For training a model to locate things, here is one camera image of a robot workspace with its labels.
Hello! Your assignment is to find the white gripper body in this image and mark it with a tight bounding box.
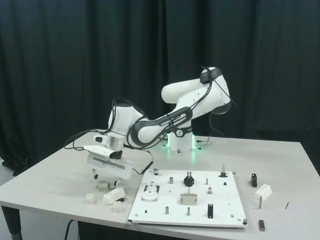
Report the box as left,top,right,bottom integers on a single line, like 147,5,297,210
86,152,136,181

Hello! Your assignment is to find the white peg holder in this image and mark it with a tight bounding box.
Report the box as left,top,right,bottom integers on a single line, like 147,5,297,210
254,184,273,201

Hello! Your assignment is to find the beige connector block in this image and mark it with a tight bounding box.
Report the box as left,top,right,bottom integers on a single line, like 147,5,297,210
96,181,110,193

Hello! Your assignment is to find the long white holder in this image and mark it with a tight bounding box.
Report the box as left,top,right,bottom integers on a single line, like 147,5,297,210
102,187,127,205

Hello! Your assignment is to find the flat white mounting plate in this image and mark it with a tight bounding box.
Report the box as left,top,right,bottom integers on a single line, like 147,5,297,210
83,144,119,160

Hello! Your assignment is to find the white large gear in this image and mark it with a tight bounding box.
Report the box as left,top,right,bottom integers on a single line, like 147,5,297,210
141,189,159,202

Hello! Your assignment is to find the white task board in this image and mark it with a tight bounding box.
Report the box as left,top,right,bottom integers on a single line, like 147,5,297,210
127,169,248,226

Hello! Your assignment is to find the black waterproof plug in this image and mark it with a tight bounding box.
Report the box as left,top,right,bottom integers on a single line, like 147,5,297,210
183,171,195,188

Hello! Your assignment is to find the dark table leg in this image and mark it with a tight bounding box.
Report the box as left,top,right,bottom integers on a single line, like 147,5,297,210
4,205,21,240

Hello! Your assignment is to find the black curtain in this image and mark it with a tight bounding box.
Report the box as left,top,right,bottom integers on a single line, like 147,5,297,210
0,0,320,177

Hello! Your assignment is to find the black connector plug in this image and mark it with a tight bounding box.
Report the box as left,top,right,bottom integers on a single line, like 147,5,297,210
249,172,259,188

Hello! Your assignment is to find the thin black rod on wire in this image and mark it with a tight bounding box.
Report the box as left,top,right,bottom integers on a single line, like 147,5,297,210
131,149,155,175

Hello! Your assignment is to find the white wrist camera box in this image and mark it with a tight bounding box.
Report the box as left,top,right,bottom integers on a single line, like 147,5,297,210
92,134,110,145

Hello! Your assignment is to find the black camera cable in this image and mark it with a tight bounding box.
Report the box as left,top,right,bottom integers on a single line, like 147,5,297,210
63,95,132,152

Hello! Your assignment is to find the black floor cable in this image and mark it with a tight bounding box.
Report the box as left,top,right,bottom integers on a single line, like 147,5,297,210
65,219,79,240

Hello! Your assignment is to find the grey base cable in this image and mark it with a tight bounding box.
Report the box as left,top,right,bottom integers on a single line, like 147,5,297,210
195,136,214,147

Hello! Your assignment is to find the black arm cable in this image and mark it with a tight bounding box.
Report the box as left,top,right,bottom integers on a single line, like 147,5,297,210
189,65,241,138

